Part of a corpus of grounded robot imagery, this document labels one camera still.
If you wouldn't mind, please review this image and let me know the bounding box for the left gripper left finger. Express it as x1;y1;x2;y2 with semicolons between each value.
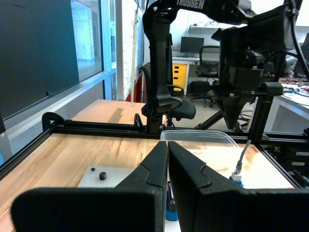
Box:
11;141;169;232

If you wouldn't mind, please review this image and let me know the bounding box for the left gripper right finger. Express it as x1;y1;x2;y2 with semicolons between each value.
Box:
168;141;309;232

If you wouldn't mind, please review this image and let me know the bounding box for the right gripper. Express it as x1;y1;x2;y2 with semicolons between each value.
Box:
211;25;284;130

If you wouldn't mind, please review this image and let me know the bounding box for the clear plastic container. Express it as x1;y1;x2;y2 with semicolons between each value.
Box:
159;130;239;148

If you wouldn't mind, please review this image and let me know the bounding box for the white task board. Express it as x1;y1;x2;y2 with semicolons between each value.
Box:
77;166;182;232

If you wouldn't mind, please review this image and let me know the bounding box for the blue socket block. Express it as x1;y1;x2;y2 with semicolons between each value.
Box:
228;175;245;189
165;189;180;222

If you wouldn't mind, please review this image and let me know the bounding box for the black office chair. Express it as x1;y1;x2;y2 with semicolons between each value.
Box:
190;45;222;109
140;61;197;123

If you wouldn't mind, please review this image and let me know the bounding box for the white desk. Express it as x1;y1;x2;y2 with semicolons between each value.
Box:
264;81;309;134

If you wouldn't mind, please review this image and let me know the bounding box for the yellow drawer cabinet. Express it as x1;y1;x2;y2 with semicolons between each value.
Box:
172;63;188;95

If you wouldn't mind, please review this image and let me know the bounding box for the black computer monitor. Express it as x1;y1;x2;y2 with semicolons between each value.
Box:
180;36;205;58

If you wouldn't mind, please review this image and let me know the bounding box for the brown wooden table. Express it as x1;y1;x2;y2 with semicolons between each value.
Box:
70;99;168;126

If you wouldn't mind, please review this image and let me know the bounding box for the window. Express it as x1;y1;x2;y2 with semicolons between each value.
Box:
70;0;117;82

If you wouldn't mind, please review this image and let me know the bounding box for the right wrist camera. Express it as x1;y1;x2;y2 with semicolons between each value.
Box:
228;64;275;85

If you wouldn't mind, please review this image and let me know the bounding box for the grey cable with clear plug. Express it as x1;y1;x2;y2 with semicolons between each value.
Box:
231;139;253;181

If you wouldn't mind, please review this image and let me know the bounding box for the black frame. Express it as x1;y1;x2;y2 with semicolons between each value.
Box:
0;94;309;189

